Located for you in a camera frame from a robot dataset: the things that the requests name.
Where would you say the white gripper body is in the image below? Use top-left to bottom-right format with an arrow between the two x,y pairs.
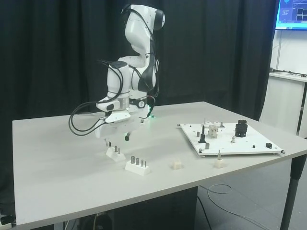
95,114 -> 141,139

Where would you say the white square peg holder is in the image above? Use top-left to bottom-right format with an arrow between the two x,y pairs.
106,147 -> 126,162

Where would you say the white round peg holder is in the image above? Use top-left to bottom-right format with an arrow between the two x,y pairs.
124,161 -> 153,177

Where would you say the small white block holder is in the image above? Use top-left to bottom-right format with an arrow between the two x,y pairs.
170,160 -> 183,171

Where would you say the black upright plug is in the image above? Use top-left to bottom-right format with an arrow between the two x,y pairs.
199,117 -> 207,145

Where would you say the black box under table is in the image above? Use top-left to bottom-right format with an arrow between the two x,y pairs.
64,185 -> 200,230

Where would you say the black curtain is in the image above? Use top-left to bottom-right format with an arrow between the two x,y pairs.
0,0 -> 280,216

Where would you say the white task board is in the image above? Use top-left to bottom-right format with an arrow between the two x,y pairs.
176,119 -> 286,158

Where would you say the black D-SUB plug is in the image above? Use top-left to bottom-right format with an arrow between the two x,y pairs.
235,118 -> 248,138

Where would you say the white cabinet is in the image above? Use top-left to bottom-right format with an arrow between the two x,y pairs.
260,71 -> 307,139

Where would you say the dark table leg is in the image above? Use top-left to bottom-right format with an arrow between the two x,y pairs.
286,153 -> 302,230

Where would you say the blue screen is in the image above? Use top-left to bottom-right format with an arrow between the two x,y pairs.
275,0 -> 307,31

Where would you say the black looping cable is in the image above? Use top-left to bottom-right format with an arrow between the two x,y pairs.
71,104 -> 107,133
69,102 -> 107,137

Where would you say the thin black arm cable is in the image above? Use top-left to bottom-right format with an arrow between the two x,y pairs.
99,59 -> 135,96

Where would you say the thick black cable sleeve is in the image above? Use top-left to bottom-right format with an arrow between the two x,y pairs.
138,35 -> 161,96

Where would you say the grey floor cable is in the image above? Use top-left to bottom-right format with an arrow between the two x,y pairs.
207,183 -> 233,230

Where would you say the black floor cable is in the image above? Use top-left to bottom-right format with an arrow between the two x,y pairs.
196,189 -> 218,230

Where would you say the black cable on cabinet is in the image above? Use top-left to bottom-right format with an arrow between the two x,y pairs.
269,68 -> 307,78

